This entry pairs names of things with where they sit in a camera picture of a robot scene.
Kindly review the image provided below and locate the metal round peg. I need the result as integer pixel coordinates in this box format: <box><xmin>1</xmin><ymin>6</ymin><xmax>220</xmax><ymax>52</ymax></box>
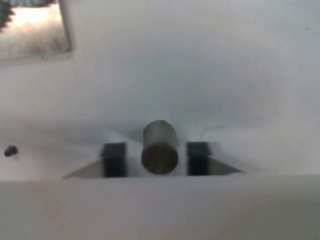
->
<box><xmin>140</xmin><ymin>120</ymin><xmax>180</xmax><ymax>176</ymax></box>

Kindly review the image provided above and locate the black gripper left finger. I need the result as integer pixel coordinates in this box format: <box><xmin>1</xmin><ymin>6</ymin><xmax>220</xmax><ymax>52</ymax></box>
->
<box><xmin>62</xmin><ymin>141</ymin><xmax>128</xmax><ymax>179</ymax></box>

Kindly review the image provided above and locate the white task board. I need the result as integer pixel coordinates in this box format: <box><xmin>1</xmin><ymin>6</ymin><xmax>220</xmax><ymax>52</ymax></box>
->
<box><xmin>0</xmin><ymin>0</ymin><xmax>320</xmax><ymax>182</ymax></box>

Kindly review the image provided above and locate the white large gear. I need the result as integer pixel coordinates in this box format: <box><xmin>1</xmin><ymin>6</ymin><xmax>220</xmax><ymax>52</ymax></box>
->
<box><xmin>0</xmin><ymin>4</ymin><xmax>16</xmax><ymax>34</ymax></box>

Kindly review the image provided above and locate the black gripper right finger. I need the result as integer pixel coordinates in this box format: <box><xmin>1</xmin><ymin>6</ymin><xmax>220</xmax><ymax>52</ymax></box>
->
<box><xmin>185</xmin><ymin>141</ymin><xmax>244</xmax><ymax>177</ymax></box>

